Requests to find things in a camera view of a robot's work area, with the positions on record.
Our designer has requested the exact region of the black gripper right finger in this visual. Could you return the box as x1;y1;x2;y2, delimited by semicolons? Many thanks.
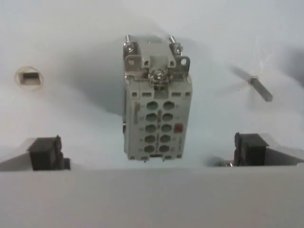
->
234;132;304;167

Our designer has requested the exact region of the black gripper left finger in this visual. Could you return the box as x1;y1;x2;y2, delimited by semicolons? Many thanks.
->
0;134;71;171

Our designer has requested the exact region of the grey waterproof plug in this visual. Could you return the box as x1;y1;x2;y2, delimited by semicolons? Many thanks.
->
122;34;191;164

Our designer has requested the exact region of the white task board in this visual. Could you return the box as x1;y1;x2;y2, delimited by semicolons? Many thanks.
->
0;0;304;171

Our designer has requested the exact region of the metal square peg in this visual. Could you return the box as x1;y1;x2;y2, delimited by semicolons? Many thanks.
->
247;75;274;103

